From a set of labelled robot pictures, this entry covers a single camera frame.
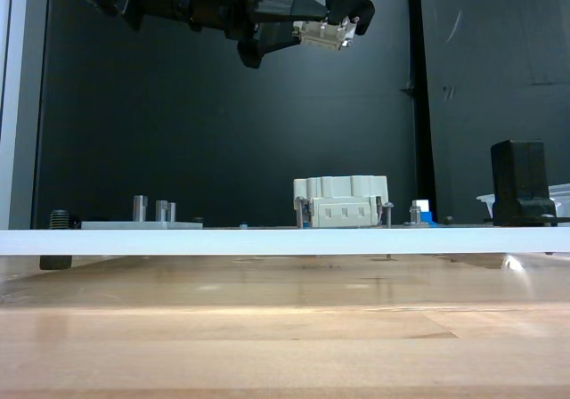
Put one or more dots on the beige HAN10E connector insert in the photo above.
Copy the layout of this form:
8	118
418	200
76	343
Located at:
325	36

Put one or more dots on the beige connector hub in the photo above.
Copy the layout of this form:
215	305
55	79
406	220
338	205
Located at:
343	212

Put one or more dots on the blue white small connector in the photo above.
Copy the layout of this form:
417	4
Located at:
426	217

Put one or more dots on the black connector socket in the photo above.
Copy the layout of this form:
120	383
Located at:
518	181

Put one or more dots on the blue clamp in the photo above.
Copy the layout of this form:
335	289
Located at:
305	213

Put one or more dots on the white board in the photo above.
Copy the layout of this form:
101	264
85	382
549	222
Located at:
285	242

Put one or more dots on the grey metal plate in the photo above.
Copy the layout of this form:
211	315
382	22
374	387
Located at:
133	225

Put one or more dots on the black screw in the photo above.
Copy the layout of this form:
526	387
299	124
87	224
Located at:
60	220

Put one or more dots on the clear plastic tub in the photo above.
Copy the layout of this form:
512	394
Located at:
562	194

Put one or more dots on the black board foot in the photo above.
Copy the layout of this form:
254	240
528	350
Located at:
55	263

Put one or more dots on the black wall pillar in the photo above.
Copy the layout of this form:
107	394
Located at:
423	127

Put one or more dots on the steel post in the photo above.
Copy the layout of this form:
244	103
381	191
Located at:
173	213
140	209
161	212

